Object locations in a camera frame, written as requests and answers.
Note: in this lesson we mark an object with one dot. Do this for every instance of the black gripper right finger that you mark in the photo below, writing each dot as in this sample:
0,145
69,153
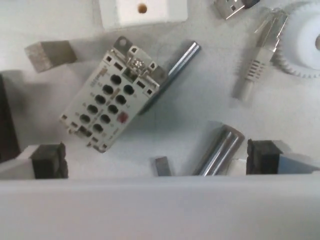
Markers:
262,157

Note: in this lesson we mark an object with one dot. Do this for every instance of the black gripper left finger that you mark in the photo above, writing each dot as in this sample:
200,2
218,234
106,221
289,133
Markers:
50,162

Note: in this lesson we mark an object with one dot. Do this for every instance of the thick metal round peg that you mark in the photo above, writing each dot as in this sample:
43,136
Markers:
220,150

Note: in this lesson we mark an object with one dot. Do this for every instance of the small metal square peg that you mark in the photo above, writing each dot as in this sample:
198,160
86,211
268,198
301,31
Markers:
162,166

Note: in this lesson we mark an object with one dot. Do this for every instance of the long white peg holder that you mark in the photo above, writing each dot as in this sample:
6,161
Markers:
162,12

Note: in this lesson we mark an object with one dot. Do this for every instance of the grey waterproof plug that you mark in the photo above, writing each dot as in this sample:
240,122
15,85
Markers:
105,100

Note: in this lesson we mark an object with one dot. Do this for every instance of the grey Ethernet plug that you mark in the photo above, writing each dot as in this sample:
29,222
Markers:
252,70

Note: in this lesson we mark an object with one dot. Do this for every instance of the white medium gear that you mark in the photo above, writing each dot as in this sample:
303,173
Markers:
302,45

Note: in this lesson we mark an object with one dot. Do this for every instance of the black USB plug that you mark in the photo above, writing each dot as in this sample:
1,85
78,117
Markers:
230,8

